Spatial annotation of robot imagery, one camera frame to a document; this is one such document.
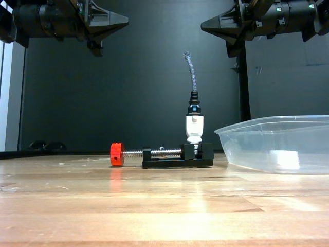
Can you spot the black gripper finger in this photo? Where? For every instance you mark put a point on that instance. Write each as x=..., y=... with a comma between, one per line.
x=102, y=18
x=227, y=19
x=102, y=31
x=231, y=34

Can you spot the clear plastic tub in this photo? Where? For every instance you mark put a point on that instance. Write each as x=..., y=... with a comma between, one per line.
x=257, y=154

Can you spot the small white block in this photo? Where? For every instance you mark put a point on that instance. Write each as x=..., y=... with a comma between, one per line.
x=284, y=160

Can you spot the black vise with red knob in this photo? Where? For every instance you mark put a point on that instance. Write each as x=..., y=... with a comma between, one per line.
x=177, y=163

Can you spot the black table frame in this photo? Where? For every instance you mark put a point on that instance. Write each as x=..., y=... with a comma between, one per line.
x=51, y=154

